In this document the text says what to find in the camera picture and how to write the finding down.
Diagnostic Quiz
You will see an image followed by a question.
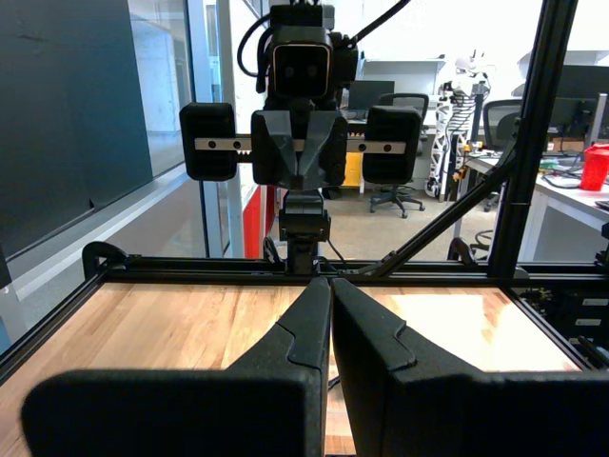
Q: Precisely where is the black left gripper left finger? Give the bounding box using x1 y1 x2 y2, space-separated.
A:
21 277 332 457

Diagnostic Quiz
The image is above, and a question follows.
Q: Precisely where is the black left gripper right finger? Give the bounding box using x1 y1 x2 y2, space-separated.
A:
331 277 609 457

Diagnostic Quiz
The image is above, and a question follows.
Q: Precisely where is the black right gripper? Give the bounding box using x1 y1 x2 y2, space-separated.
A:
179 101 423 190

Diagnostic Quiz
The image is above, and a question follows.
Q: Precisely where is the red plastic container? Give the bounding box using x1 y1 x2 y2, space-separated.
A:
579 142 609 192

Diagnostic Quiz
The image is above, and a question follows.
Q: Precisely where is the yellow cabinet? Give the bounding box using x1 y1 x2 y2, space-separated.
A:
342 151 365 189

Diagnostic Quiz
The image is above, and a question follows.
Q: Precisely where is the red cabinet panel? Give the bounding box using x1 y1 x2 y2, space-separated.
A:
242 183 277 261

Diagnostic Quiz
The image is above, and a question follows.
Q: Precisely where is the black computer monitor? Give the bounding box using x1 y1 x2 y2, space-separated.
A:
551 64 609 144
347 79 396 114

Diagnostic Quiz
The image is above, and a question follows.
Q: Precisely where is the black electronics box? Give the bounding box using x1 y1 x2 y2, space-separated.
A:
517 284 609 373

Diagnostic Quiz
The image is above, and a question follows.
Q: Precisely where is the white lattice stand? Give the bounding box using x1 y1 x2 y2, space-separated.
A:
424 49 492 200

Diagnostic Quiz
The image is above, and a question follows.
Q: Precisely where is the black mesh office chair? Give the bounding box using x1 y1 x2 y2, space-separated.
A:
481 98 524 213

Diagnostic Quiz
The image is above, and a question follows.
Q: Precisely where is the white desk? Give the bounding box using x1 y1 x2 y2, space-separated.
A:
463 150 609 264

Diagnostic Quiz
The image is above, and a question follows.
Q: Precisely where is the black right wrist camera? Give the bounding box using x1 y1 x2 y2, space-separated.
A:
271 41 333 100

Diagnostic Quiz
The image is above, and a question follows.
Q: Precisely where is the looped black robot cable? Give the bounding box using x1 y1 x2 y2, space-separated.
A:
236 15 275 94

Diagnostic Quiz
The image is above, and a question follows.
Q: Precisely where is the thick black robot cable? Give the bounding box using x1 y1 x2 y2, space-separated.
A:
351 0 410 48

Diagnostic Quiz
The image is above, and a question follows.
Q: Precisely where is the black metal frame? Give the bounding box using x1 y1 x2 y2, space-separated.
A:
0 0 609 382

